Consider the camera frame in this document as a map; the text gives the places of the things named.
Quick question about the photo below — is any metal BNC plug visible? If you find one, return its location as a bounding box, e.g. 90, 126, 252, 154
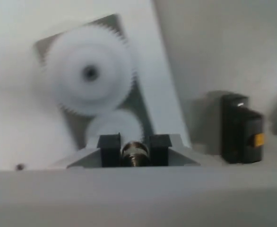
121, 141, 150, 167

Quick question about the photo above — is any white task board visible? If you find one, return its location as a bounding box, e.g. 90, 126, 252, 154
0, 0, 194, 171

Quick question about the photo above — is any white large gear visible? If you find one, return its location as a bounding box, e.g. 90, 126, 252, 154
48, 25, 138, 117

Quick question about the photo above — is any white small gear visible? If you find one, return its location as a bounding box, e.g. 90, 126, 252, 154
87, 110, 144, 145

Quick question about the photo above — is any black plug with yellow mark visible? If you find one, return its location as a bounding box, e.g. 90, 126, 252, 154
219, 93, 265, 165

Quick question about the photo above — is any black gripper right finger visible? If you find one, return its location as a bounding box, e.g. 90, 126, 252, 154
149, 133, 201, 167

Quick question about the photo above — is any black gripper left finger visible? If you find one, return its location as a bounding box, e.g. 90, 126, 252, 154
66, 133, 122, 169

